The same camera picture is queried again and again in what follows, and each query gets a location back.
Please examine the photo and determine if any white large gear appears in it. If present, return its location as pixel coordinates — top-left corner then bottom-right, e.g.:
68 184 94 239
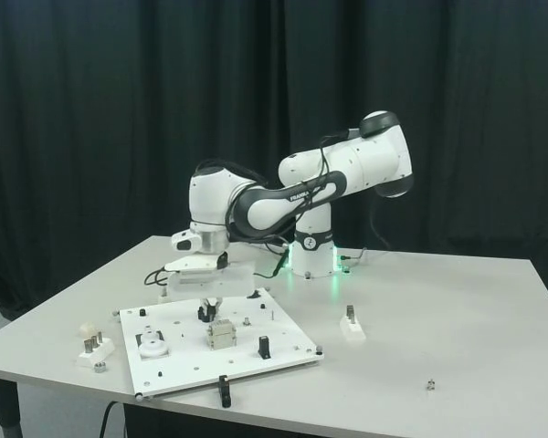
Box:
137 340 170 362

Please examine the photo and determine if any black panel under table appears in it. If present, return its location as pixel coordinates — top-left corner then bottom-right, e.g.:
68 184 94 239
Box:
122 401 396 438

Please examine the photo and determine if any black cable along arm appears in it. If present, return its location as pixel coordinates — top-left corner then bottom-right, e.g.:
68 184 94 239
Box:
300 129 351 221

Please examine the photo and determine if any white task board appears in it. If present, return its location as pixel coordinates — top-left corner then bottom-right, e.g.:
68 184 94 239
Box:
112 287 325 402

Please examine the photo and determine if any black table leg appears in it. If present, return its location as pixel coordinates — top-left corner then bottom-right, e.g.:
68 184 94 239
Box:
0 374 20 438

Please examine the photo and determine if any black floor cable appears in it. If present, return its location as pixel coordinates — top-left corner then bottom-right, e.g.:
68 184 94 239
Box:
100 400 122 438

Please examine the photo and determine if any white round peg holder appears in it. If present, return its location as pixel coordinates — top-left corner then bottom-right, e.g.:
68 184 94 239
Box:
75 339 117 368

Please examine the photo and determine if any thick black hanging cable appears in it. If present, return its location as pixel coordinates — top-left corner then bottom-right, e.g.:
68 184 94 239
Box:
366 193 395 253

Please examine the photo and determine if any black base cable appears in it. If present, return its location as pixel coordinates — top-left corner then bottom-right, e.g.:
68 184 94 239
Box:
339 247 371 267
254 249 290 281

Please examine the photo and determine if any white square peg holder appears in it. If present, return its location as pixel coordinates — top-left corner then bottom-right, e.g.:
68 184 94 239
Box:
340 316 367 341

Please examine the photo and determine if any black curtain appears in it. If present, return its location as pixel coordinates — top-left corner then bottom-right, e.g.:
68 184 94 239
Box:
0 0 548 320

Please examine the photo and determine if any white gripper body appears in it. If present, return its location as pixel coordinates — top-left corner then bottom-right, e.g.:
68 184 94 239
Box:
163 261 258 303

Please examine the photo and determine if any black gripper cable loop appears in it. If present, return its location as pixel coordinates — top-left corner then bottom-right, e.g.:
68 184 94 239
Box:
145 267 173 290

